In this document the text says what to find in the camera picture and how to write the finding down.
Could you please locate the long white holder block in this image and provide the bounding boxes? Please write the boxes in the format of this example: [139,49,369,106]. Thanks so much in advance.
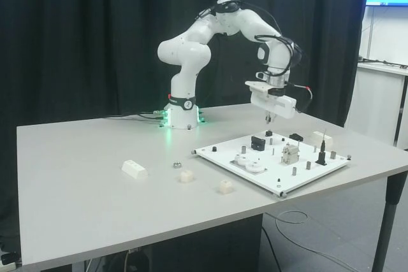
[121,159,149,180]

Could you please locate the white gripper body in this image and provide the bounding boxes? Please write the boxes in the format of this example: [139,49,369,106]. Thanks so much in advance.
[249,90,298,120]

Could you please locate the dark table leg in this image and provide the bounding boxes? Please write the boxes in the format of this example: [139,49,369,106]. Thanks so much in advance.
[372,169,403,272]

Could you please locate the black curtain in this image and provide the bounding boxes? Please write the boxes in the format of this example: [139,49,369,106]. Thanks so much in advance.
[0,0,373,263]

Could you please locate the white task board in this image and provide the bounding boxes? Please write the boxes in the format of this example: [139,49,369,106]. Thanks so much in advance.
[191,131,353,197]

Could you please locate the white large gear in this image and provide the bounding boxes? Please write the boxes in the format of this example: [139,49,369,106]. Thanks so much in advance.
[233,154,251,167]

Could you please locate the grey floor cable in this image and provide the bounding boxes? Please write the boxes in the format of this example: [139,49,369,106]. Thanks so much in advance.
[261,210,375,272]

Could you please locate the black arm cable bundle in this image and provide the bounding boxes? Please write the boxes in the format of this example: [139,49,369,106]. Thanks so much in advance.
[198,0,303,64]

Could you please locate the white plug holder with holes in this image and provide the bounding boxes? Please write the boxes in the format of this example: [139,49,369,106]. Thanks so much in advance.
[312,131,335,148]

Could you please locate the black upright plug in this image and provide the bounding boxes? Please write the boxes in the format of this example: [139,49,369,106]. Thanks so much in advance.
[314,127,328,167]

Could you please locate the small white peg holder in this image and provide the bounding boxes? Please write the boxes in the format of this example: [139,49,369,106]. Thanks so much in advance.
[217,180,235,195]
[177,169,196,185]

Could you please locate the white medium gear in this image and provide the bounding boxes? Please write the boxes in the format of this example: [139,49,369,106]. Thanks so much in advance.
[244,161,265,175]

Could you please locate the black base cables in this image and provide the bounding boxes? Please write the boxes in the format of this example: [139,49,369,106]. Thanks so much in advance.
[103,110,168,122]

